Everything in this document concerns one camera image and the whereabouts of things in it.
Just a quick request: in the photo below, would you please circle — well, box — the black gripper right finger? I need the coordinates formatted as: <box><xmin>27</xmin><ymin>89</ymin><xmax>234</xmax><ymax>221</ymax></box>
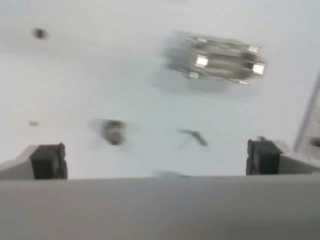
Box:
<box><xmin>245</xmin><ymin>138</ymin><xmax>320</xmax><ymax>176</ymax></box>

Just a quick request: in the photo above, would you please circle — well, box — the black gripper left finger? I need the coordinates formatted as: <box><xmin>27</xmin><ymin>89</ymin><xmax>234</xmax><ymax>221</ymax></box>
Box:
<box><xmin>0</xmin><ymin>142</ymin><xmax>69</xmax><ymax>181</ymax></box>

